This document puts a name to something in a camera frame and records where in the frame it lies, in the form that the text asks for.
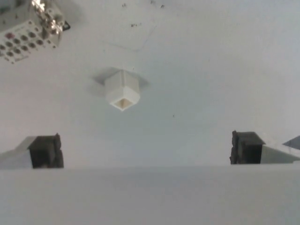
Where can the white task board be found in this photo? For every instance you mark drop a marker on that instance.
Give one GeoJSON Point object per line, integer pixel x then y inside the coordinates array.
{"type": "Point", "coordinates": [22, 44]}

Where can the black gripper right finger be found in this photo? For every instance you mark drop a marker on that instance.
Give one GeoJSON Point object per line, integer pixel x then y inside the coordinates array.
{"type": "Point", "coordinates": [246, 150]}

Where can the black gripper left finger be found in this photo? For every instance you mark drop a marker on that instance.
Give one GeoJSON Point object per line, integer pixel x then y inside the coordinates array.
{"type": "Point", "coordinates": [45, 152]}

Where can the shiny metal connector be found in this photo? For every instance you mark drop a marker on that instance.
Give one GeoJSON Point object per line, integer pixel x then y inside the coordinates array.
{"type": "Point", "coordinates": [50, 20]}

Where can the small white square-hole holder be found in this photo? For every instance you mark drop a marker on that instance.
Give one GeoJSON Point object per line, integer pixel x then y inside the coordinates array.
{"type": "Point", "coordinates": [122, 90]}

